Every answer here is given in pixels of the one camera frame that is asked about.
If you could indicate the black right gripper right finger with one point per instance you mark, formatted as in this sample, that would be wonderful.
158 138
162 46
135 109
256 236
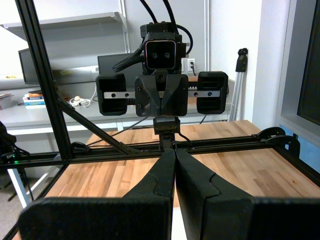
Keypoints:
250 220

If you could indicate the black device green light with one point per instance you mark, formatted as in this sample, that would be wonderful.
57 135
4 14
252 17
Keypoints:
5 140

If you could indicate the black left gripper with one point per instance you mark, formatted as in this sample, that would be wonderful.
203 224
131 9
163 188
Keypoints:
111 105

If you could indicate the grey window frame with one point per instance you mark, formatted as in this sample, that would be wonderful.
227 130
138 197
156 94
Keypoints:
285 75

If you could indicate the black aluminium frame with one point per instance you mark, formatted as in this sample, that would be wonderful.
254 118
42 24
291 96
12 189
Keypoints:
43 75

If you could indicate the white table leg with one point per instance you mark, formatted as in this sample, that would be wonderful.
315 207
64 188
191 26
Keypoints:
18 187

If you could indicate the white taskboard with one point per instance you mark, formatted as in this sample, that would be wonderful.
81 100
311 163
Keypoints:
178 225

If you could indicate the white wall outlet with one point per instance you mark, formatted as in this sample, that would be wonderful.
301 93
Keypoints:
191 64

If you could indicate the grey desk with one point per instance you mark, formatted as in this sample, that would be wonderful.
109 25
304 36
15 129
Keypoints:
37 117

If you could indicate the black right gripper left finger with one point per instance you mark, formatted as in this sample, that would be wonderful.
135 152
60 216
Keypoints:
100 220

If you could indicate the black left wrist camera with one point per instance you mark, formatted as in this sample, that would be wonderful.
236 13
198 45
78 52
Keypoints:
160 55

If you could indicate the white wall conduit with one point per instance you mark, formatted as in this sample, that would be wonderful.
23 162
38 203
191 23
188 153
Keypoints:
206 25

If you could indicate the white wall shelf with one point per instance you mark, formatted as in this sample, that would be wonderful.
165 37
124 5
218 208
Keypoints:
75 18

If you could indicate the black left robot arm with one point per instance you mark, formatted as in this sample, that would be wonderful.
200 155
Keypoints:
167 125

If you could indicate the black computer monitor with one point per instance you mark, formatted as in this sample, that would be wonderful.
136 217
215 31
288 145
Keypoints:
24 66
106 63

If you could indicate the stack of books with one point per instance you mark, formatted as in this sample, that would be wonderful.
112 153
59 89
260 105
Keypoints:
31 100

